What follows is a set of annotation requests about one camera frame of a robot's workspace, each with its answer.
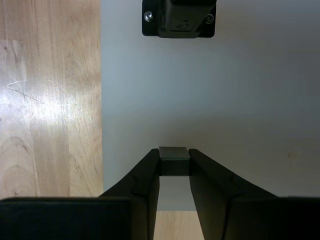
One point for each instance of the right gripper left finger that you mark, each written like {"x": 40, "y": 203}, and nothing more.
{"x": 145, "y": 187}

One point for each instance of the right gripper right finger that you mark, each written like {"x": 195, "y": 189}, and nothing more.
{"x": 212, "y": 195}

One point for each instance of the dark grey square bar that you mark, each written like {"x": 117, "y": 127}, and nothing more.
{"x": 173, "y": 165}

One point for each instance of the white taskboard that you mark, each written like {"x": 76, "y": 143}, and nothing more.
{"x": 225, "y": 87}

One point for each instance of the black square bar holder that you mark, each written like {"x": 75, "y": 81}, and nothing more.
{"x": 178, "y": 20}

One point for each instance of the silver holder screw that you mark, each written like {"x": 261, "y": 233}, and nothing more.
{"x": 148, "y": 16}

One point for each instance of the black holder screw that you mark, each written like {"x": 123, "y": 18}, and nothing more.
{"x": 210, "y": 18}

